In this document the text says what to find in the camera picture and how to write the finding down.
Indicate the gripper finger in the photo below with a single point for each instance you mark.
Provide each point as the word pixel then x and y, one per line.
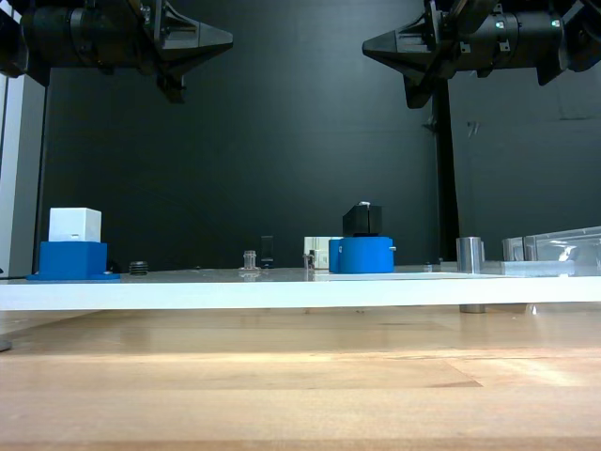
pixel 188 58
pixel 411 62
pixel 408 40
pixel 197 36

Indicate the steel cylinder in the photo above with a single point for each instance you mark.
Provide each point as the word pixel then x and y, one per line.
pixel 469 256

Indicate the black block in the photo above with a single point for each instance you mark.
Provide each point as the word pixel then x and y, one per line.
pixel 361 221

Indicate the blue round holder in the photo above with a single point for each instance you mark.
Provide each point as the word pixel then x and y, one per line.
pixel 366 258

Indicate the white cube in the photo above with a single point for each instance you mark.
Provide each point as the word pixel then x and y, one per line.
pixel 70 225

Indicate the white connector housing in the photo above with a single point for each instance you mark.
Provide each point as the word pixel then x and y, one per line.
pixel 317 249

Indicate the small clear fitting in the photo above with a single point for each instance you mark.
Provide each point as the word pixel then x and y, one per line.
pixel 249 260

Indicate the black ribbed cap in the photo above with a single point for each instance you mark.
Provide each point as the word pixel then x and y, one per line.
pixel 139 268

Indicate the clear plastic tub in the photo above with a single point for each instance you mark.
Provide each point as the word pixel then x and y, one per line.
pixel 563 246

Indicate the blue square base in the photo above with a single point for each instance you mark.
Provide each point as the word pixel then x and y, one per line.
pixel 70 260

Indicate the white board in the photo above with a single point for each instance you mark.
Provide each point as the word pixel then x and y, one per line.
pixel 188 293

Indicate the grey metal bar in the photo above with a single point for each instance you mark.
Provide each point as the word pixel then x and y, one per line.
pixel 535 270

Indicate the black vertical post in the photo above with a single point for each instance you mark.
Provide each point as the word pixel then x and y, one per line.
pixel 443 188

